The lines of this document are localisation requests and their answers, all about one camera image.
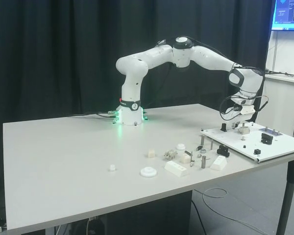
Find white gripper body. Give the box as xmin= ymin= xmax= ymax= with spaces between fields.
xmin=221 ymin=107 xmax=250 ymax=122

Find white wedge peg holder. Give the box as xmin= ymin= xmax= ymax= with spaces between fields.
xmin=210 ymin=156 xmax=228 ymax=171

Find long white peg holder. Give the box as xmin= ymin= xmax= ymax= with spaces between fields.
xmin=164 ymin=160 xmax=189 ymax=177

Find white task board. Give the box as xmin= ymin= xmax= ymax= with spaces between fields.
xmin=200 ymin=121 xmax=294 ymax=164

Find black plug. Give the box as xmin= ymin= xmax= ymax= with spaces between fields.
xmin=217 ymin=144 xmax=230 ymax=156

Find white cabinet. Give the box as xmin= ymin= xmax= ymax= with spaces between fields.
xmin=262 ymin=72 xmax=294 ymax=138

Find white block holder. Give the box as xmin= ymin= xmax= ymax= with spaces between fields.
xmin=180 ymin=151 xmax=192 ymax=164

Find metal D-SUB plug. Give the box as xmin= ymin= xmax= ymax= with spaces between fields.
xmin=163 ymin=150 xmax=178 ymax=161

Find black table leg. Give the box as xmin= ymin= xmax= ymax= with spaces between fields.
xmin=276 ymin=160 xmax=294 ymax=235

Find white large gear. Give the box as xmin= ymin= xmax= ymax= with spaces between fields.
xmin=140 ymin=166 xmax=158 ymax=178

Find blue monitor screen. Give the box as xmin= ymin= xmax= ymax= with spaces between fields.
xmin=271 ymin=0 xmax=294 ymax=31

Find black curtain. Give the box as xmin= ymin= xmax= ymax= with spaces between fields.
xmin=0 ymin=0 xmax=273 ymax=222

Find black looping arm cable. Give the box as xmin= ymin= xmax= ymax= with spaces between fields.
xmin=219 ymin=94 xmax=243 ymax=121

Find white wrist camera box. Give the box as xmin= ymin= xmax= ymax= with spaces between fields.
xmin=231 ymin=96 xmax=255 ymax=106

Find thin black rod on wire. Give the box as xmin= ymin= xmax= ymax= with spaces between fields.
xmin=253 ymin=94 xmax=270 ymax=117

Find grey floor cable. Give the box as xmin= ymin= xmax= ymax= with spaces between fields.
xmin=202 ymin=188 xmax=280 ymax=235

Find black floor cable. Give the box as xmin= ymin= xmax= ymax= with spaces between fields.
xmin=192 ymin=195 xmax=204 ymax=235

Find black base cables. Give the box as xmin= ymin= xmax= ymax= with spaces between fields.
xmin=71 ymin=111 xmax=118 ymax=118

